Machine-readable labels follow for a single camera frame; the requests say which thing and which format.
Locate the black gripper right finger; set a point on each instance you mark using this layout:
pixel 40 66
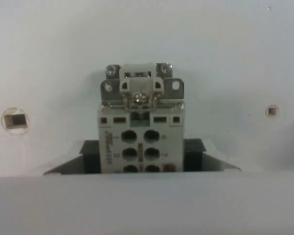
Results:
pixel 193 156

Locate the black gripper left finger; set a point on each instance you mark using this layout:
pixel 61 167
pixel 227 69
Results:
pixel 90 159

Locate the grey waterproof plug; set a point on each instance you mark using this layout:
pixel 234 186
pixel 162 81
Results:
pixel 139 127

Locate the white task board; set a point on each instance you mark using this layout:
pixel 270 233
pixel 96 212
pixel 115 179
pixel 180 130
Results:
pixel 63 49

